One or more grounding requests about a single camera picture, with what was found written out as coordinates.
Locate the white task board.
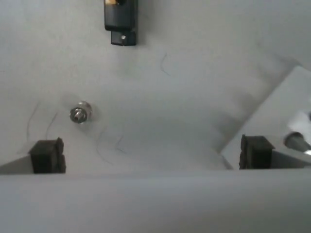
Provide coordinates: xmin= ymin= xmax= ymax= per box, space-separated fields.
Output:
xmin=220 ymin=65 xmax=311 ymax=170

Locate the metal round peg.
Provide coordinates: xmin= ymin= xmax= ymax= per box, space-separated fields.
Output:
xmin=283 ymin=110 xmax=311 ymax=156

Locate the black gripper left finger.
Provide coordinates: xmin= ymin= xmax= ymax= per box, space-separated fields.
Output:
xmin=0 ymin=137 xmax=67 ymax=175

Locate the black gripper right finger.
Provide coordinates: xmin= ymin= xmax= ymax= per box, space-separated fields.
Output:
xmin=239 ymin=133 xmax=311 ymax=170

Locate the metal BNC plug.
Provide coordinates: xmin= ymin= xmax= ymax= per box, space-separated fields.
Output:
xmin=69 ymin=100 xmax=95 ymax=125

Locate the black plug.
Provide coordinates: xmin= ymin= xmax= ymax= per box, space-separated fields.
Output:
xmin=104 ymin=0 xmax=138 ymax=47

